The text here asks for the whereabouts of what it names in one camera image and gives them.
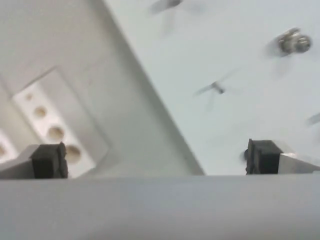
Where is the metal BNC plug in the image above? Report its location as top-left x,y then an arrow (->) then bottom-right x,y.
276,27 -> 313,57

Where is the white task board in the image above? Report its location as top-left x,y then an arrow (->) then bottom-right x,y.
103,0 -> 320,176

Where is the thin metal peg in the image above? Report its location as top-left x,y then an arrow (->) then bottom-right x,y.
211,81 -> 226,95

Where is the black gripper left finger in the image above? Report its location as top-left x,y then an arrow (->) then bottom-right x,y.
0,141 -> 69,180

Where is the long white holder with holes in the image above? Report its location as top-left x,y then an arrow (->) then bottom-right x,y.
12,82 -> 97,178

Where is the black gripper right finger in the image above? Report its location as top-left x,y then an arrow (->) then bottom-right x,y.
243,137 -> 320,176

